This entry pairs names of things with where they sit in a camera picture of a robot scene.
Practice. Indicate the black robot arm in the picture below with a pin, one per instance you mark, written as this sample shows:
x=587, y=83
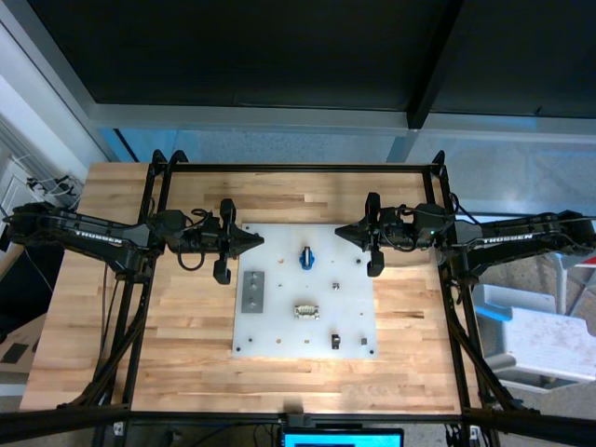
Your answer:
x=507, y=239
x=93, y=235

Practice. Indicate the white task board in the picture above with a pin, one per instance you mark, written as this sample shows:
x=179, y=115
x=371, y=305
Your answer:
x=288, y=326

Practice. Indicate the white metal tube frame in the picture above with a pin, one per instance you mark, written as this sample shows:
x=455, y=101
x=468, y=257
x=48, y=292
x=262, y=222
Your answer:
x=560, y=284

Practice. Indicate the black metal frame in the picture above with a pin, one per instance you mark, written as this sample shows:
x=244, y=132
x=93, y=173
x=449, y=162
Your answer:
x=298, y=168

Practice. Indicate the white step stool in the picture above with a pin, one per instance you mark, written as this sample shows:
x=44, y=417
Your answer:
x=545, y=344

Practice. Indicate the white bracket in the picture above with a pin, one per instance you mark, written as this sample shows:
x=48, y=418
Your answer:
x=474, y=433
x=118, y=427

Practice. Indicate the beige connector housing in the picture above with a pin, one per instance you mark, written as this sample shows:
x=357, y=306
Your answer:
x=307, y=311

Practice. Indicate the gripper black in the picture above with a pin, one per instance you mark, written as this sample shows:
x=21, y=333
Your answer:
x=222, y=242
x=388, y=233

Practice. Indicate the cardboard box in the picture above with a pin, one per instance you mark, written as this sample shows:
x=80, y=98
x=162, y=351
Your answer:
x=18, y=335

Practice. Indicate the silver round bar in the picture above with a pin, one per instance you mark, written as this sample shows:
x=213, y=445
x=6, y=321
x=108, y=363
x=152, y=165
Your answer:
x=306, y=255

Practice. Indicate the grey metal block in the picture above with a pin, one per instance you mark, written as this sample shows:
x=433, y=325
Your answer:
x=246, y=293

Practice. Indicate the red and white panel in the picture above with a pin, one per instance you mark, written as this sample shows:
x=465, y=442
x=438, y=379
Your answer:
x=587, y=265

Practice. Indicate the blue screen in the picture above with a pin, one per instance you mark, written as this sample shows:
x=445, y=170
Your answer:
x=340, y=440

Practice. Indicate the large blue clamp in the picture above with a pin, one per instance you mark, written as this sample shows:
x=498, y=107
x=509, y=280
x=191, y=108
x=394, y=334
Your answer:
x=306, y=266

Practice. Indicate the small black connector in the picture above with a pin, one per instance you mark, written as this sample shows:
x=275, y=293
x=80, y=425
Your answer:
x=335, y=341

